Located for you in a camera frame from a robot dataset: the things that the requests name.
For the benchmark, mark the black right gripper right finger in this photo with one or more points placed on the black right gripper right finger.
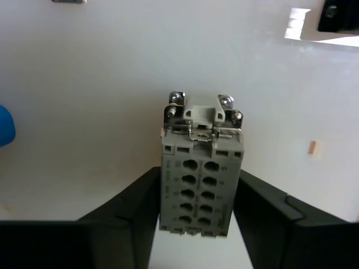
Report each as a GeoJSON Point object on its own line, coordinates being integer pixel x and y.
{"type": "Point", "coordinates": [308, 246]}

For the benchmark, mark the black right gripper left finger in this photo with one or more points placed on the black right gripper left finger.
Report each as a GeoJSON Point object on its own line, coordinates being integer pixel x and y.
{"type": "Point", "coordinates": [70, 246]}

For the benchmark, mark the grey HAN10E connector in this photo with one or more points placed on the grey HAN10E connector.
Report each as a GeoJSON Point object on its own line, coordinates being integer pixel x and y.
{"type": "Point", "coordinates": [200, 182]}

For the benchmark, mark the black connector housing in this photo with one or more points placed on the black connector housing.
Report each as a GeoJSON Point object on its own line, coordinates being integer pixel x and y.
{"type": "Point", "coordinates": [342, 16]}

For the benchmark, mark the blue clamp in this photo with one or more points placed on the blue clamp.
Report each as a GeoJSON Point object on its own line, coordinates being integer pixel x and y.
{"type": "Point", "coordinates": [7, 126]}

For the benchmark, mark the white mounting board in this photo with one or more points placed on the white mounting board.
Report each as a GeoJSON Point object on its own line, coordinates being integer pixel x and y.
{"type": "Point", "coordinates": [84, 84]}

